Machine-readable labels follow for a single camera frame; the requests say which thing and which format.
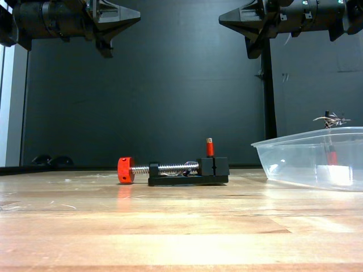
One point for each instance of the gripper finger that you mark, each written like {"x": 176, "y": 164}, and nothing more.
{"x": 241, "y": 18}
{"x": 124, "y": 15}

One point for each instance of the black rounded clamp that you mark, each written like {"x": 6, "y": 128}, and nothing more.
{"x": 41, "y": 160}
{"x": 62, "y": 161}

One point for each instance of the clear plastic tub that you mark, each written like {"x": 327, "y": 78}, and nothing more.
{"x": 289, "y": 164}

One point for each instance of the red round knob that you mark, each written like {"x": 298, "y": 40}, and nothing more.
{"x": 124, "y": 170}

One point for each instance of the black vise clamp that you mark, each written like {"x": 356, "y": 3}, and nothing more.
{"x": 212, "y": 170}

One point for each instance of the silver threaded screw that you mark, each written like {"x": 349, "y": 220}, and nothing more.
{"x": 170, "y": 167}

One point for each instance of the white foam block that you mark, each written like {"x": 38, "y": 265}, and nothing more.
{"x": 334, "y": 174}

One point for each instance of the black frame post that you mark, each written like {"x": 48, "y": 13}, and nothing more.
{"x": 270, "y": 99}

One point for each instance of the black aluminium frame rail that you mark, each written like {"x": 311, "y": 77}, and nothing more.
{"x": 56, "y": 169}

